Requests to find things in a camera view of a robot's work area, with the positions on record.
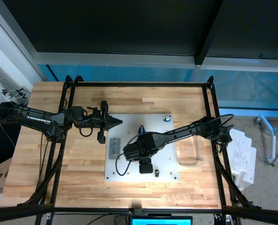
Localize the white cable bundle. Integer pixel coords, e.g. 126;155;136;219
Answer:
0;88;31;100

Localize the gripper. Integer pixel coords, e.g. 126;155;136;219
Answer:
124;144;154;174
90;100;123;144

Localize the white foam block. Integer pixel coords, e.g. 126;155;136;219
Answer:
227;128;257;192

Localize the white task board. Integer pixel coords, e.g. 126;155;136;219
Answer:
104;113;179;182

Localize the silver metal stand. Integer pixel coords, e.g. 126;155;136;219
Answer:
254;114;278;167

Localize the small black camera box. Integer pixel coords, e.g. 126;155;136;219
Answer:
129;203;147;216

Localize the clear plastic tub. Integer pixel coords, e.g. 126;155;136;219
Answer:
176;128;204;168

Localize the blue laptop screen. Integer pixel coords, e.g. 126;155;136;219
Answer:
129;215;193;225

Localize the black vertical post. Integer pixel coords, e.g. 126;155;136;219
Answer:
194;0;224;66

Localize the black aluminium frame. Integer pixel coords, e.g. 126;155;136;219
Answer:
0;75;278;225

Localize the grey metal plate with pegs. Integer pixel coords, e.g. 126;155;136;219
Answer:
108;137;121;160

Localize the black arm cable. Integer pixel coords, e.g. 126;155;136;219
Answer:
115;152;132;176
79;120;94;138

